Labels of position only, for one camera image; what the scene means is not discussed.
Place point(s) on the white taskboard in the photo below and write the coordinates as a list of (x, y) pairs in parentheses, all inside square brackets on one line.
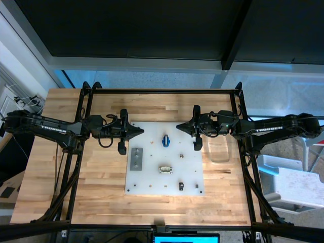
[(152, 177)]

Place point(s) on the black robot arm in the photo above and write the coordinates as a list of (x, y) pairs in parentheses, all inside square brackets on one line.
[(268, 130), (50, 126)]

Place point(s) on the screen with blue edge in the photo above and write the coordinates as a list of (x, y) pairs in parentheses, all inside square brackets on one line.
[(186, 239)]

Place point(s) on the shiny silver bar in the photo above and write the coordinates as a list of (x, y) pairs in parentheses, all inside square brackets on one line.
[(165, 140)]

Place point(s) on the black table-level camera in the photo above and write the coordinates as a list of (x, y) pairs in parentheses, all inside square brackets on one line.
[(160, 227)]

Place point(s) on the black flat pad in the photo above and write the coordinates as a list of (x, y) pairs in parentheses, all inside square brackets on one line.
[(6, 193)]

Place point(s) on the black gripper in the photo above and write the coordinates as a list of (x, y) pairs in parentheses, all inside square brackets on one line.
[(123, 131), (198, 127)]

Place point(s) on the black socket block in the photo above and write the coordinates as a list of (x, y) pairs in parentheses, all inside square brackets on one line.
[(181, 186)]

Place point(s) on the small white bracket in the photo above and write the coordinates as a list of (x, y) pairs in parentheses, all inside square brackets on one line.
[(258, 235), (63, 233)]

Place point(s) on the grey metal stand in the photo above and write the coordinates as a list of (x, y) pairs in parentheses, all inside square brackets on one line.
[(306, 157)]

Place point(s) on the clear plastic tub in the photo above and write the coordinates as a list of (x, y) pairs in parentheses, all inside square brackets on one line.
[(220, 152)]

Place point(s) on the blue bar clamp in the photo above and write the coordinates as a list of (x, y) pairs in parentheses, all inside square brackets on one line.
[(162, 142)]

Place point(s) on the black metal frame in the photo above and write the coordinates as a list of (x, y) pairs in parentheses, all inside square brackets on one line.
[(162, 91)]

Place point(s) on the beige connector housing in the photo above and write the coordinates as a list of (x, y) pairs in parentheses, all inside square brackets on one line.
[(165, 170)]

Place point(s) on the grey metal plate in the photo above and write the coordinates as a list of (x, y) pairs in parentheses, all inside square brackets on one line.
[(133, 159)]

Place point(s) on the white step stool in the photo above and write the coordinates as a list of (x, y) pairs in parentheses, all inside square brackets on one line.
[(298, 187)]

